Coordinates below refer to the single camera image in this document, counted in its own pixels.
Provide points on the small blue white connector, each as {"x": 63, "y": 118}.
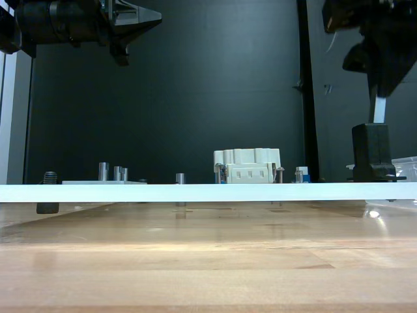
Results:
{"x": 307, "y": 178}

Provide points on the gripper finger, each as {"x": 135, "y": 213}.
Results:
{"x": 127, "y": 34}
{"x": 356, "y": 60}
{"x": 146, "y": 16}
{"x": 391, "y": 62}

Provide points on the black threaded bolt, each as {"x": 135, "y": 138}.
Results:
{"x": 49, "y": 177}

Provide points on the steel standoff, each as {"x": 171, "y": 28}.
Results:
{"x": 180, "y": 178}

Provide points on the black bar holder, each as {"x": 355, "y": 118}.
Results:
{"x": 371, "y": 146}

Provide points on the grey peg plate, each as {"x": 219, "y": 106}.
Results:
{"x": 97, "y": 182}

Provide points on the steel peg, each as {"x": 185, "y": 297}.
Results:
{"x": 125, "y": 174}
{"x": 117, "y": 172}
{"x": 103, "y": 171}

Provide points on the silver pan head screw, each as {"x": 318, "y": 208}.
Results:
{"x": 280, "y": 174}
{"x": 217, "y": 172}

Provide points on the white taskboard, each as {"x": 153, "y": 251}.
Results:
{"x": 208, "y": 192}

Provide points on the clear plastic tub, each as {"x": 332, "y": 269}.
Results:
{"x": 407, "y": 169}

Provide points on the grey metal bar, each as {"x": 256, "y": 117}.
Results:
{"x": 380, "y": 111}

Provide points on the black aluminium frame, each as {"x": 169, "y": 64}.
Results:
{"x": 309, "y": 130}

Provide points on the beige connector housing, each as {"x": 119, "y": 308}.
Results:
{"x": 246, "y": 172}

